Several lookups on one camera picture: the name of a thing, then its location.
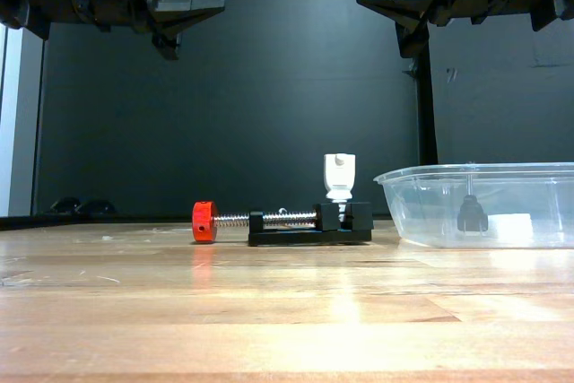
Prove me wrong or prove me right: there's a clear plastic container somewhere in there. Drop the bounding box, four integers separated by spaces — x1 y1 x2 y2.
373 161 574 250

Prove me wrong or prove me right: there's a small white block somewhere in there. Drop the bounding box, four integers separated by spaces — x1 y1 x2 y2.
486 212 534 240

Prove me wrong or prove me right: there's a black clamp with red knob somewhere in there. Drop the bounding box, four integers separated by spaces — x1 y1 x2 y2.
192 200 374 248

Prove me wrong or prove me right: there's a white socket with cord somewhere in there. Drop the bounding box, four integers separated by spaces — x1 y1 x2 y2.
322 152 359 222

